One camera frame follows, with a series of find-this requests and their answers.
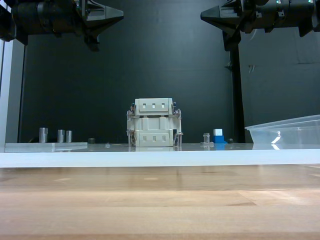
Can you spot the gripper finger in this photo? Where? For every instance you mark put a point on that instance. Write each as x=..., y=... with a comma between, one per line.
x=225, y=27
x=212, y=13
x=112, y=13
x=100, y=27

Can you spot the beige connector base housing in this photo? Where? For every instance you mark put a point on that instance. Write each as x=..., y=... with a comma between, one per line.
x=153, y=140

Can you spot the silver aluminium upright profile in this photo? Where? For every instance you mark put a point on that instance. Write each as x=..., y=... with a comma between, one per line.
x=7, y=100

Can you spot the white cube plug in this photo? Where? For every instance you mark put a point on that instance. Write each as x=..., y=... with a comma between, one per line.
x=218, y=132

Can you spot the clear flanged standoff bolt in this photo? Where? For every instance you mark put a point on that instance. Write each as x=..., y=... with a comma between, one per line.
x=206, y=138

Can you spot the small black knob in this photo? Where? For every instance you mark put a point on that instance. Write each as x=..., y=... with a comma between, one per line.
x=92, y=141
x=230, y=141

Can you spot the clear plastic tub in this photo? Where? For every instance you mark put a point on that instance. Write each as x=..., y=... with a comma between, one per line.
x=262, y=135

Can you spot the blue block holder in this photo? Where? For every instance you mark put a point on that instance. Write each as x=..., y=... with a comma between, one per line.
x=218, y=143

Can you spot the white board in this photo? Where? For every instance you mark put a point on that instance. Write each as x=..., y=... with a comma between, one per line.
x=160, y=158

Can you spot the black upright frame post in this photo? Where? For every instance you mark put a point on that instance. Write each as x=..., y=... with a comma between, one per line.
x=237, y=112

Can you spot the short round metal post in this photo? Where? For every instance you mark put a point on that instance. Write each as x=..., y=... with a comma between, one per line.
x=69, y=136

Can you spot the short notched metal post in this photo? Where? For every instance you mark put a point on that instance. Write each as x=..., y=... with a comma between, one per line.
x=61, y=136

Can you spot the tall notched metal post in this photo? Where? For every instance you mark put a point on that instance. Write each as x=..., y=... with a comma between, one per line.
x=43, y=135

